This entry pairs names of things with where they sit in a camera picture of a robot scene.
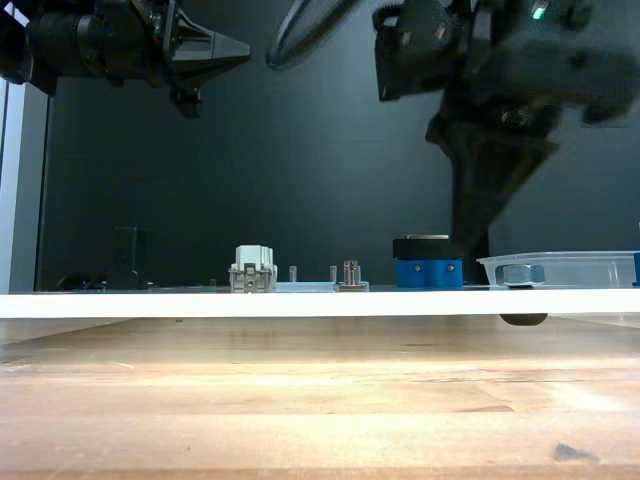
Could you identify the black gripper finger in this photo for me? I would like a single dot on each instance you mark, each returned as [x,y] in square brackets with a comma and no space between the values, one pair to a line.
[457,170]
[495,185]
[192,71]
[200,42]

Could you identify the silver hex nut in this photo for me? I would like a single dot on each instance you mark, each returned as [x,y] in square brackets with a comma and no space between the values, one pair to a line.
[520,275]

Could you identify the small silver fastener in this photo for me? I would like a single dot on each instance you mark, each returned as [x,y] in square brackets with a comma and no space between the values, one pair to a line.
[293,274]
[332,274]

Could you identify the clear plastic tub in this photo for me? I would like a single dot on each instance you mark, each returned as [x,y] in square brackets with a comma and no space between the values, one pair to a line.
[590,270]

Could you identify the black rubber foot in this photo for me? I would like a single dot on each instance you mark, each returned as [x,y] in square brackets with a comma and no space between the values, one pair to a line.
[523,320]

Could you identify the silver metal clamp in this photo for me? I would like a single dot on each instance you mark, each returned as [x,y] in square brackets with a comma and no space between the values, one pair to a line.
[352,277]

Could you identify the blue socket with white insert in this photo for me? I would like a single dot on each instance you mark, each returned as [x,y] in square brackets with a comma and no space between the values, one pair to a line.
[637,272]

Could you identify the grey connector housing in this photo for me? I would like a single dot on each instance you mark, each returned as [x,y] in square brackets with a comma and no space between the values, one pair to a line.
[252,270]

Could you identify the white board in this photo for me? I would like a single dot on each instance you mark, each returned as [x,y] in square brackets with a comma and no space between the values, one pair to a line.
[300,306]

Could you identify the blue mount with black cap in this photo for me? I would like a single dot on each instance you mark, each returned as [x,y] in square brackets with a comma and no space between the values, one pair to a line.
[425,272]

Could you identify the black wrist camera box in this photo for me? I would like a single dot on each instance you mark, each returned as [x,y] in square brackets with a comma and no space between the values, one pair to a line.
[410,65]

